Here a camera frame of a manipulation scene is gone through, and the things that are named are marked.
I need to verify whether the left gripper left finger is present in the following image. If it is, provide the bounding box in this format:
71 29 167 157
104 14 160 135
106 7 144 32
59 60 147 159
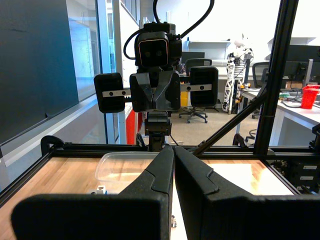
11 145 175 240

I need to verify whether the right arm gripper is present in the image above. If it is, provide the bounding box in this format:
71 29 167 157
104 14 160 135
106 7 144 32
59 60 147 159
94 66 219 114

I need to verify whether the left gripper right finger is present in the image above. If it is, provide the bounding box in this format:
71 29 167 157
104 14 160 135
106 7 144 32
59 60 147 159
174 146 320 240

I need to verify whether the blue and white socket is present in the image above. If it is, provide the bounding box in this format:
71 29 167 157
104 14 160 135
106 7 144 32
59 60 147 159
87 184 108 196

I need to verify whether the yellow bin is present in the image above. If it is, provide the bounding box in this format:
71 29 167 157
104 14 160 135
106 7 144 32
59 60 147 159
179 91 189 107

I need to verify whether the black office chair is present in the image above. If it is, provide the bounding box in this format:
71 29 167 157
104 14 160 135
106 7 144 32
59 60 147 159
178 57 213 125
251 61 271 120

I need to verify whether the clear plastic tub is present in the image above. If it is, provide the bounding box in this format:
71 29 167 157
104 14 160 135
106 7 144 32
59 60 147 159
94 151 161 195

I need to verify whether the black computer monitor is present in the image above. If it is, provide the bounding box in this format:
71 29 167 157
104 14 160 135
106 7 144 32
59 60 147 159
181 51 206 65
284 44 320 83

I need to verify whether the white lattice humanoid robot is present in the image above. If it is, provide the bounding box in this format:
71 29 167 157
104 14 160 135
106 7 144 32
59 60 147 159
222 33 255 113

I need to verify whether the white desk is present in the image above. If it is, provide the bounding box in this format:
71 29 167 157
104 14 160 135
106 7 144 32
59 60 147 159
241 87 320 148

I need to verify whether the red plastic cup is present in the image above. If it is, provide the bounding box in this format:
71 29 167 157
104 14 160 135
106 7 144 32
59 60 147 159
301 84 320 110

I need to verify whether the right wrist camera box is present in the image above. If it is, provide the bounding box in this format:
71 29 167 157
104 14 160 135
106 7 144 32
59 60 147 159
134 31 171 68

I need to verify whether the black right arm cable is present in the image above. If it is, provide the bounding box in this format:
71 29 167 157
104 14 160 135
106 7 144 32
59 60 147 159
123 0 216 61

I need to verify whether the black aluminium frame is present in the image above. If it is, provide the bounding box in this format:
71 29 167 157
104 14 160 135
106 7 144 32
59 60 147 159
0 0 320 208

